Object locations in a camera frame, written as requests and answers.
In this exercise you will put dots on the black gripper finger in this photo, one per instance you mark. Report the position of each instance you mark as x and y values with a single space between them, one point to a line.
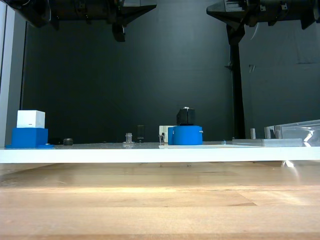
140 3
232 6
230 17
132 12

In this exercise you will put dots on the white taskboard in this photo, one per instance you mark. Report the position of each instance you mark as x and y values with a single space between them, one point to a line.
150 155

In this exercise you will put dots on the black block with screw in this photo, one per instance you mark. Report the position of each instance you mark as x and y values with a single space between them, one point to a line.
185 116

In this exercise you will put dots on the short steel peg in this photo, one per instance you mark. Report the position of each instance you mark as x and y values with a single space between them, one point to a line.
268 133
253 133
278 134

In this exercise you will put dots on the clear upright tab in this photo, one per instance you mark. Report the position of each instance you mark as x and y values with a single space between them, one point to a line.
140 132

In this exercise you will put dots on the white cube block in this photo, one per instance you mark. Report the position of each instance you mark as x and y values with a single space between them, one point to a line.
30 118

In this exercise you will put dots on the white connector housing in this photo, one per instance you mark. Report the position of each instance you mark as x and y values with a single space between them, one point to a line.
163 130

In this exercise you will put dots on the clear plastic tub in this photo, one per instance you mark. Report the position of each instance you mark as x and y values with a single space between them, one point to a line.
300 130

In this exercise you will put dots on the small clear stud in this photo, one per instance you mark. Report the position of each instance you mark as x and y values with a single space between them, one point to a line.
223 142

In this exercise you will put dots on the blue round holder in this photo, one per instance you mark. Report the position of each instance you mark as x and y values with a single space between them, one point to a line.
186 136

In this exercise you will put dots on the clear plastic fitting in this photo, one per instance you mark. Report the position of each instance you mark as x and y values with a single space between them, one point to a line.
128 140

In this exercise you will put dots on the white flat sheet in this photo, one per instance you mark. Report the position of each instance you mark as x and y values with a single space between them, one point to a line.
212 146

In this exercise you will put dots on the grey aluminium plate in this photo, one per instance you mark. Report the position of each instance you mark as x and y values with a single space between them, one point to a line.
282 142

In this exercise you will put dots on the black threaded levelling foot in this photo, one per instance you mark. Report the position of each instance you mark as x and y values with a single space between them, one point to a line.
68 142

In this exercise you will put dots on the black rounded part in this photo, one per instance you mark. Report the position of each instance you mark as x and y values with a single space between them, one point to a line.
56 140

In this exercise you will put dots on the blue square holder base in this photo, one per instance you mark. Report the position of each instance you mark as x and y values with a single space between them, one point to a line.
27 137

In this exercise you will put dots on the black aluminium frame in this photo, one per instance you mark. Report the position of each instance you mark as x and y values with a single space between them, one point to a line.
237 100

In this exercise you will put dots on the grey aluminium window frame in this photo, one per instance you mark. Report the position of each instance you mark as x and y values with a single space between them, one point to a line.
15 75

